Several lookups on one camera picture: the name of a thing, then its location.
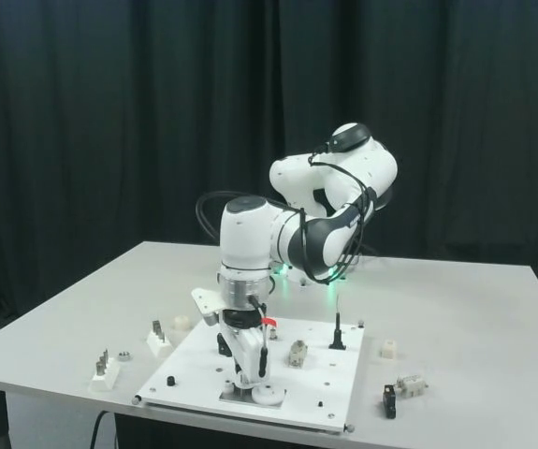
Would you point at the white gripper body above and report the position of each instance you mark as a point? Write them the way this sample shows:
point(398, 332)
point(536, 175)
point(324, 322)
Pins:
point(250, 351)

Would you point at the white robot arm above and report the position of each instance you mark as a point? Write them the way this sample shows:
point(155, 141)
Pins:
point(245, 234)

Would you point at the white large gear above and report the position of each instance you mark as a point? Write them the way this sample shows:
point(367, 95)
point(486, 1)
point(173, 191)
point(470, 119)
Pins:
point(272, 396)

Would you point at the metal BNC plug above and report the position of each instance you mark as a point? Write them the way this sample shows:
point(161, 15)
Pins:
point(275, 334)

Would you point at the white task board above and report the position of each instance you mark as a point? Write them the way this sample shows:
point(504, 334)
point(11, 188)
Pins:
point(306, 388)

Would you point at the cream round holder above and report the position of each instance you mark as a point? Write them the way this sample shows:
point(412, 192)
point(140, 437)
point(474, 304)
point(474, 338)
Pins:
point(181, 323)

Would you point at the white square peg holder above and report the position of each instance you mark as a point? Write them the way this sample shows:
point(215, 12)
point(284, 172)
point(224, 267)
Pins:
point(158, 348)

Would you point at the black upright plug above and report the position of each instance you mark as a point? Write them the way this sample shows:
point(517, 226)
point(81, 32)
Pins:
point(338, 334)

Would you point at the white round peg holder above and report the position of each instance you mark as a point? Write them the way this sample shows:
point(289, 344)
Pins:
point(104, 380)

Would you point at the cream square holder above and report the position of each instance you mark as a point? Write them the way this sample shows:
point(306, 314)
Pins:
point(388, 350)

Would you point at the metal D-SUB plug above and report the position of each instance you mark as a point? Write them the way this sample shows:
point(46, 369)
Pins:
point(411, 386)

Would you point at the black curtain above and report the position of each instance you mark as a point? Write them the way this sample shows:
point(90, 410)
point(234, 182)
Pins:
point(109, 117)

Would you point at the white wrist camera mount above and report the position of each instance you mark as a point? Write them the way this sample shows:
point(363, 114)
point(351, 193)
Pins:
point(203, 299)

